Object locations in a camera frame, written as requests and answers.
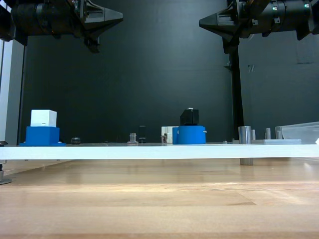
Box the large steel cylinder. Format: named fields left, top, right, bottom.
left=238, top=126, right=251, bottom=144

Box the grey cylinder holder plate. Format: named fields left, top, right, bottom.
left=232, top=138, right=303, bottom=145

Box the black block plug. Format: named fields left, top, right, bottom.
left=179, top=108, right=200, bottom=126

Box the white cube block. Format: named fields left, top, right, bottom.
left=30, top=109, right=57, bottom=128

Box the blue round socket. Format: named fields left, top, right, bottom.
left=172, top=125, right=207, bottom=145

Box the small black connector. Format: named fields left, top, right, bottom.
left=139, top=125, right=148, bottom=143

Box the white connector housing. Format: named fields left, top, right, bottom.
left=160, top=126, right=179, bottom=144

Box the blue square socket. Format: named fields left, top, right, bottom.
left=19, top=126, right=67, bottom=147

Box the white plastic board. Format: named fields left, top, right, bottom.
left=0, top=142, right=319, bottom=160

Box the steel board foot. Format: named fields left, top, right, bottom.
left=0, top=140, right=12, bottom=185

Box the black aluminium frame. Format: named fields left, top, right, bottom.
left=227, top=37, right=246, bottom=143

